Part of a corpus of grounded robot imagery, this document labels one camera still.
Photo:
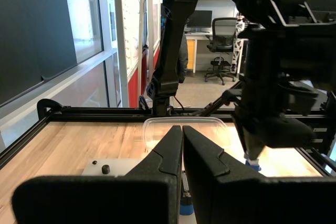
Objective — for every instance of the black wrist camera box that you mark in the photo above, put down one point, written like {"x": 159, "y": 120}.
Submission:
{"x": 288, "y": 132}

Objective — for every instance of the black table frame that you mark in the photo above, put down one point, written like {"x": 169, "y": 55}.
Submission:
{"x": 105, "y": 111}

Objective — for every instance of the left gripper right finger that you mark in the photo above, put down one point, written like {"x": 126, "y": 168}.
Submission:
{"x": 262, "y": 200}

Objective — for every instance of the small black threaded stud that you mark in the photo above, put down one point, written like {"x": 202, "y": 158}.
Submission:
{"x": 105, "y": 169}

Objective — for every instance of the black office chair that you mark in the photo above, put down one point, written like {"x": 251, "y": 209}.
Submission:
{"x": 223, "y": 32}

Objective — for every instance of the white and red partition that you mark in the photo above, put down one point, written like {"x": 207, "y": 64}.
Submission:
{"x": 155, "y": 11}
{"x": 131, "y": 24}

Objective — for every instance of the yellow drawer cabinet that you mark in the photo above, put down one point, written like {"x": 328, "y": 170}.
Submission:
{"x": 191, "y": 53}

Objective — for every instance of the silver window frame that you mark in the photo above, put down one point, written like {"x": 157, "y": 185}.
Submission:
{"x": 57, "y": 82}

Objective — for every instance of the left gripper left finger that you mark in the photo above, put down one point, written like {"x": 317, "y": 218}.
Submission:
{"x": 105, "y": 200}

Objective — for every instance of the blue and black connector mount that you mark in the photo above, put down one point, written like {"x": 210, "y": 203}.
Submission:
{"x": 187, "y": 207}

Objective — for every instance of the person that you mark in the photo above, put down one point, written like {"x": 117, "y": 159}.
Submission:
{"x": 182, "y": 58}

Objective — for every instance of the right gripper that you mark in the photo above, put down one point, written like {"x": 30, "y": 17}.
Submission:
{"x": 262, "y": 98}

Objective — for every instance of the clear plastic tub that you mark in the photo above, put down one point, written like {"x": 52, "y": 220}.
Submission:
{"x": 155, "y": 132}

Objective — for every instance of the white board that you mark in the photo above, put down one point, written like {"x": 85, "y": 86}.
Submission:
{"x": 120, "y": 166}

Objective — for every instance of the small blue block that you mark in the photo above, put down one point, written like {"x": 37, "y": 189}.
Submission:
{"x": 254, "y": 167}

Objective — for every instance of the black monitor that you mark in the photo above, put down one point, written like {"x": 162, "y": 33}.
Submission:
{"x": 200, "y": 19}

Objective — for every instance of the white lattice stand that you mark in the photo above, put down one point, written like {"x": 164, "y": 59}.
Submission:
{"x": 237, "y": 48}

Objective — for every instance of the white desk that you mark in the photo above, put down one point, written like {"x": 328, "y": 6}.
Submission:
{"x": 197, "y": 34}

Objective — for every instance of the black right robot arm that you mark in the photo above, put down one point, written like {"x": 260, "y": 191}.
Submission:
{"x": 178, "y": 51}

